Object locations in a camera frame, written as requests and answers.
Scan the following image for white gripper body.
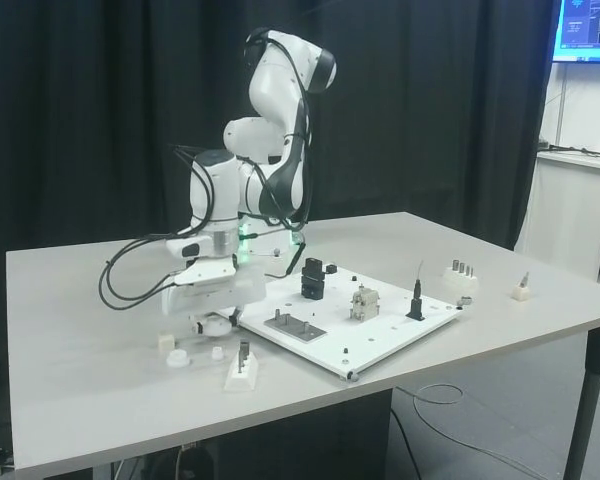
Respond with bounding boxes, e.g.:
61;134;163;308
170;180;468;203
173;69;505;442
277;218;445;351
160;267;268;319

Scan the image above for white large gear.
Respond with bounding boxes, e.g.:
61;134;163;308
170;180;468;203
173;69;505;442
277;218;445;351
200;315;231;338

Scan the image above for flat white mounting plate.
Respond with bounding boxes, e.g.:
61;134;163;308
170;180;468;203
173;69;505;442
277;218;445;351
172;259;237;291

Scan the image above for white square peg holder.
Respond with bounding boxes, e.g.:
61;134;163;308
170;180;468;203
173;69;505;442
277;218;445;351
223;356;262;394

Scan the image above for black D-SUB plug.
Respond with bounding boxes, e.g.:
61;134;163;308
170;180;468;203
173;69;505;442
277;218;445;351
299;257;328;300

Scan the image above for white task board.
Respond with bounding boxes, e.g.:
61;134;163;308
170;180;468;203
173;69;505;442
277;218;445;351
228;263;464;384

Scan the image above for black curtains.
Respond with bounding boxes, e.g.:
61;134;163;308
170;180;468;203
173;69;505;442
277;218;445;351
0;0;565;454

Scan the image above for white round peg holder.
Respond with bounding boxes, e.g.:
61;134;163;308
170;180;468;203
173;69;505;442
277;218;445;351
439;265;481;292

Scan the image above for white cabinet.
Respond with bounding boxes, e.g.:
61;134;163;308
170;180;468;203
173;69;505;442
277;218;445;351
517;145;600;292

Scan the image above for black table leg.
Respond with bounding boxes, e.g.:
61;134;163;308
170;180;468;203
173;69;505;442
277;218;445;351
564;329;600;480

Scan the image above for blue screen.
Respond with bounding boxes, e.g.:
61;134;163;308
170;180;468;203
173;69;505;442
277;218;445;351
551;0;600;64

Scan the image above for thin black rod on wire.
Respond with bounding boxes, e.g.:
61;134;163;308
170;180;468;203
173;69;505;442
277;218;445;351
242;227;307;279

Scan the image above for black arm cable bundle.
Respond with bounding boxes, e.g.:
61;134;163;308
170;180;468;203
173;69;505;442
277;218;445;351
98;29;315;312

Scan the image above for grey floor cable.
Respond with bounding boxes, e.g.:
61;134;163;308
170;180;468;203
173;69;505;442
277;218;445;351
393;383;567;480

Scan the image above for black floor cable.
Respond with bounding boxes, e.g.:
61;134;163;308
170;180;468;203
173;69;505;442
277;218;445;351
389;409;422;480

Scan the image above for black cable on cabinet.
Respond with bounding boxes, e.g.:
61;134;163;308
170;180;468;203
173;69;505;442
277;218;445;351
537;142;600;162

